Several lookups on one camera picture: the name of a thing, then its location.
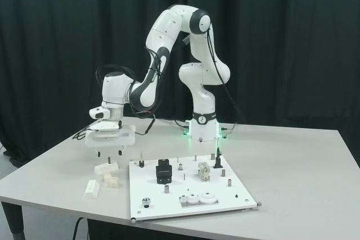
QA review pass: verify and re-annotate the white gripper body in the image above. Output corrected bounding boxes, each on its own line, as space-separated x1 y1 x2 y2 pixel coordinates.
84 125 136 150

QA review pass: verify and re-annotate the white square peg holder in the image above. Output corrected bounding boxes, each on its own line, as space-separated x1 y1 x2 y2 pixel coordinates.
94 162 119 176

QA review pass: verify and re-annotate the white round peg holder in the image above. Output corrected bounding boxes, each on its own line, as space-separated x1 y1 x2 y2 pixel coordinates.
83 179 101 200

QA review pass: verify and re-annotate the flat white mounting plate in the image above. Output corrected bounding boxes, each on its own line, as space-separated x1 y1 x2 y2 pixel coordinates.
90 120 124 134

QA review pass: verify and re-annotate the thin black rod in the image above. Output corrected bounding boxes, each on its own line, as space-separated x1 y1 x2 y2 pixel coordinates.
145 116 156 135

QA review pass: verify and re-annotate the black D-SUB plug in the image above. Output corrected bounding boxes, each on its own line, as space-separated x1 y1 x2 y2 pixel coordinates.
155 159 173 186

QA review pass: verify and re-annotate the white task board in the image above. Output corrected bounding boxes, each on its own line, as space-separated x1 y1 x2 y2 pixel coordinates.
128 152 264 222

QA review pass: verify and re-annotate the black under-table cabinet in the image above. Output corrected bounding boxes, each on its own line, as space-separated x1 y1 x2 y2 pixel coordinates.
87 219 197 240

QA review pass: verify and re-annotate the white medium gear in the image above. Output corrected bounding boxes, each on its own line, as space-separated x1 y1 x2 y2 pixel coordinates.
187 193 201 206

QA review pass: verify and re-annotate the white large gear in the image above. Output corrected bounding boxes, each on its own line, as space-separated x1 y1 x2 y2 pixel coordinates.
198 191 218 205

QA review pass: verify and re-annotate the dark grey table leg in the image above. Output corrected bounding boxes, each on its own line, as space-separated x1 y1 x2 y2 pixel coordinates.
1 201 24 240

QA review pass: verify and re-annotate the black curtain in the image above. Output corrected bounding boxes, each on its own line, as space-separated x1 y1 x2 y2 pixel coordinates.
0 0 360 165

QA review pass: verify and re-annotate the black camera cable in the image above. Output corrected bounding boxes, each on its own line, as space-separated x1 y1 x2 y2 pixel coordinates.
73 127 96 141

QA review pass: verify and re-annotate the silver flange ring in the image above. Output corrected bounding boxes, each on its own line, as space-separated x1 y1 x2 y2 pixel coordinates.
108 107 125 121

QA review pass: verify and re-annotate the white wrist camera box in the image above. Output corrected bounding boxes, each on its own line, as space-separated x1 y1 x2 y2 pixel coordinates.
89 106 111 120

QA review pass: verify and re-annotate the black floor cable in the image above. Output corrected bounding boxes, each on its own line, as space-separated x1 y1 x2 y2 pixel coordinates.
73 216 88 240

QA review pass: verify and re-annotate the black plug with cable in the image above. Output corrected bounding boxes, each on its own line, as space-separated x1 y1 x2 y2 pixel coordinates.
214 144 223 169

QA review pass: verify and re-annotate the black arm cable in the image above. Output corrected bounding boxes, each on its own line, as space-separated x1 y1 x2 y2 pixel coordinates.
206 22 240 139

